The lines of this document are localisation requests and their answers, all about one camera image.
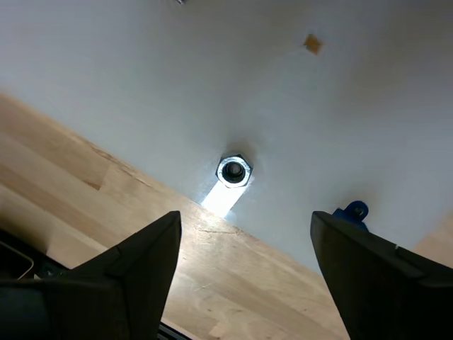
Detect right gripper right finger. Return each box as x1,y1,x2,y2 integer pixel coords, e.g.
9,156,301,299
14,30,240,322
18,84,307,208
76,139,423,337
309,210,453,340

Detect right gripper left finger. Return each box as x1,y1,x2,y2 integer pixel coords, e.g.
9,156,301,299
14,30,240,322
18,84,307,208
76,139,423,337
0,210,183,340

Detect steel hex nut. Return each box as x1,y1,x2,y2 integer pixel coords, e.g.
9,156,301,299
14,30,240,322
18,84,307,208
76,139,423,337
215,152,256,188

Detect small blue socket block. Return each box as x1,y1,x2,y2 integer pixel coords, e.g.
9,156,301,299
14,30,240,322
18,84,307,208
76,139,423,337
332,200,371,233

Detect threaded stud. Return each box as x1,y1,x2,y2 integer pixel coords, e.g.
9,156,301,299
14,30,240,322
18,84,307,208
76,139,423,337
226,162,245,180

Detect white task board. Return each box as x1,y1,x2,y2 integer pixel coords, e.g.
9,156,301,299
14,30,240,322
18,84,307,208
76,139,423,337
0,0,453,276

